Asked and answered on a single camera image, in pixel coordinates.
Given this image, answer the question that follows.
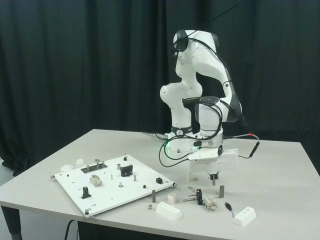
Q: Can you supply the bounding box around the black curtain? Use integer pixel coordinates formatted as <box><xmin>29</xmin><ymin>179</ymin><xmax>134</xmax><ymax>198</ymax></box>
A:
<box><xmin>0</xmin><ymin>0</ymin><xmax>320</xmax><ymax>176</ymax></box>

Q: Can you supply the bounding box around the dark table leg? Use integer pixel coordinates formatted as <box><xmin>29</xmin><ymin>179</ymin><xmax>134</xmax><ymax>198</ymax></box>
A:
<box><xmin>0</xmin><ymin>205</ymin><xmax>20</xmax><ymax>240</ymax></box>

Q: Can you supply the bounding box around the black floor cable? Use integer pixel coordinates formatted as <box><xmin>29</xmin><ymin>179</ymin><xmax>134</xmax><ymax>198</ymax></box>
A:
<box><xmin>64</xmin><ymin>212</ymin><xmax>79</xmax><ymax>240</ymax></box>

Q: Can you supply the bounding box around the thin black overhead cord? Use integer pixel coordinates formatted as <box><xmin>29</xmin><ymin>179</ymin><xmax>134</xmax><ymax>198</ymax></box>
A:
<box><xmin>172</xmin><ymin>12</ymin><xmax>221</xmax><ymax>55</ymax></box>

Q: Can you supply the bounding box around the white task board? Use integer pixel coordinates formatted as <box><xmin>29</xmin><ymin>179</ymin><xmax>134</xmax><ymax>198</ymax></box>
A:
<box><xmin>50</xmin><ymin>154</ymin><xmax>179</xmax><ymax>216</ymax></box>

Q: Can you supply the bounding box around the black looped wrist cable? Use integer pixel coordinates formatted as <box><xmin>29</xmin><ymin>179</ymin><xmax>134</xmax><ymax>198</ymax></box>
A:
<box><xmin>158</xmin><ymin>97</ymin><xmax>224</xmax><ymax>168</ymax></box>

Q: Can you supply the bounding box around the black USB plug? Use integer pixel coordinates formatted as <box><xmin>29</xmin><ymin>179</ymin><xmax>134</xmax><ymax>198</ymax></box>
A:
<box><xmin>224</xmin><ymin>201</ymin><xmax>236</xmax><ymax>218</ymax></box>

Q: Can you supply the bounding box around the thin black rod red tag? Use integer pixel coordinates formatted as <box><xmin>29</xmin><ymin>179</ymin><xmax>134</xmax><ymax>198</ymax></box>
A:
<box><xmin>223</xmin><ymin>132</ymin><xmax>261</xmax><ymax>159</ymax></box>

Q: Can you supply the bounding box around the beige connector block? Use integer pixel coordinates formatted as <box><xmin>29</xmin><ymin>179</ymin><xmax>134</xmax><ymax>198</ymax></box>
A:
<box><xmin>201</xmin><ymin>196</ymin><xmax>218</xmax><ymax>211</ymax></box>

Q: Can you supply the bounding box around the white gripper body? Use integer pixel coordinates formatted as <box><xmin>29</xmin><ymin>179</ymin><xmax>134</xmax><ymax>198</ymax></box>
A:
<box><xmin>188</xmin><ymin>148</ymin><xmax>240</xmax><ymax>176</ymax></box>

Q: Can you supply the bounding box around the white peg holder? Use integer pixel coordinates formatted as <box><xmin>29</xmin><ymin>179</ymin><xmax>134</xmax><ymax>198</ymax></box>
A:
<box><xmin>155</xmin><ymin>201</ymin><xmax>183</xmax><ymax>221</ymax></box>
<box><xmin>231</xmin><ymin>206</ymin><xmax>258</xmax><ymax>227</ymax></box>

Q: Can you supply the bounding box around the black under-table cabinet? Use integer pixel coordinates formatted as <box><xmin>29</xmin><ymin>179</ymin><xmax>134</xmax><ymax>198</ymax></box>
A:
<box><xmin>76</xmin><ymin>219</ymin><xmax>233</xmax><ymax>240</ymax></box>

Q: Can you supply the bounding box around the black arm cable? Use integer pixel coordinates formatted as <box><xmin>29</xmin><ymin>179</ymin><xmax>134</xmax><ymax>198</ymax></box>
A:
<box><xmin>172</xmin><ymin>31</ymin><xmax>248</xmax><ymax>127</ymax></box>

